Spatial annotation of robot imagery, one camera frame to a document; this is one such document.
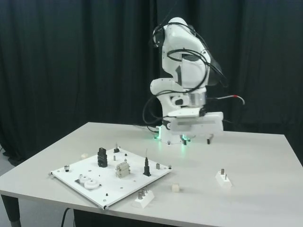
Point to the small white cube holder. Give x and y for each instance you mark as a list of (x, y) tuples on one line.
[(175, 187), (84, 155)]

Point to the white peg holder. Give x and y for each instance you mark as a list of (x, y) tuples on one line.
[(223, 181), (144, 201)]

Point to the black curtain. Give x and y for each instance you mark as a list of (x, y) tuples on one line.
[(71, 71)]

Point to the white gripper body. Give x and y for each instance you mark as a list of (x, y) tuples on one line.
[(203, 125)]

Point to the black table leg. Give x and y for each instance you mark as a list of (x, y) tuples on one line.
[(10, 210)]

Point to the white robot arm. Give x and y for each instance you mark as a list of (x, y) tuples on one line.
[(189, 68)]

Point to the white medium gear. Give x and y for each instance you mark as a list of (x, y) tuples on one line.
[(83, 181)]

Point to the white task board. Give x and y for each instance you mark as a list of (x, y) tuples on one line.
[(132, 175)]

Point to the flat white mount plate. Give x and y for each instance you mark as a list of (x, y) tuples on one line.
[(183, 114)]

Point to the round dark metal plug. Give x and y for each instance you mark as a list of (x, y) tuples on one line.
[(67, 168)]

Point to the beige metal connector block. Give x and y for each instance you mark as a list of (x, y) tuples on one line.
[(122, 170)]

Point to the black D-SUB plug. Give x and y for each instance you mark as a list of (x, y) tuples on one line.
[(101, 157)]

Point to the white box with dark window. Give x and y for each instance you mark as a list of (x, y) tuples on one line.
[(177, 101)]

